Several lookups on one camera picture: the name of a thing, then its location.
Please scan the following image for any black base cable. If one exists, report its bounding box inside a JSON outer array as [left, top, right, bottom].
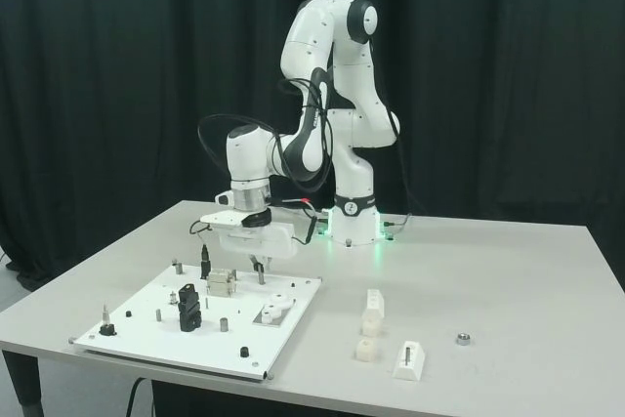
[[383, 213, 415, 233]]

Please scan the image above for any white wedge peg holder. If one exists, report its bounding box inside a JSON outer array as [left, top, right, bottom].
[[392, 341, 427, 383]]

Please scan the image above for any thick black power cable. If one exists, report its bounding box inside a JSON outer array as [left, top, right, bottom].
[[125, 376, 147, 417]]

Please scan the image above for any black curtain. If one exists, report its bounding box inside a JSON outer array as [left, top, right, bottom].
[[0, 0, 625, 274]]

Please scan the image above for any white task board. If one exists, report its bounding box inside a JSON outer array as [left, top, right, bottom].
[[67, 259, 325, 383]]

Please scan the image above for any black table leg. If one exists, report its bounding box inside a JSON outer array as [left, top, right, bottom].
[[2, 351, 40, 417]]

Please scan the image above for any black D-SUB plug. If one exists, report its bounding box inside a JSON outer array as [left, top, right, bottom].
[[176, 282, 204, 333]]

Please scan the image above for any silver flange ring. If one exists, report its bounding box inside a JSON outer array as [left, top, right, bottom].
[[231, 182, 271, 213]]

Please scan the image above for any long white peg holder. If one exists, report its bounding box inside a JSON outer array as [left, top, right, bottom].
[[362, 288, 389, 325]]

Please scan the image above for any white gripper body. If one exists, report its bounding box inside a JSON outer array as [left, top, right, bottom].
[[218, 222, 297, 261]]

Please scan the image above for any flat white mounting plate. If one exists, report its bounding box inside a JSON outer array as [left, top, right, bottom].
[[198, 211, 246, 229]]

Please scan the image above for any black USB plug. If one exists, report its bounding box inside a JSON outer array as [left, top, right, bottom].
[[197, 242, 213, 280]]

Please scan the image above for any black flange band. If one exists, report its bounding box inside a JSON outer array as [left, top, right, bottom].
[[242, 211, 272, 229]]

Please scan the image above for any white large gear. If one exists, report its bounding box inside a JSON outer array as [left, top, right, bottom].
[[270, 292, 298, 313]]

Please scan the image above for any metal waterproof plug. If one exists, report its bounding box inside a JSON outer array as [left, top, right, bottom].
[[99, 303, 116, 338]]

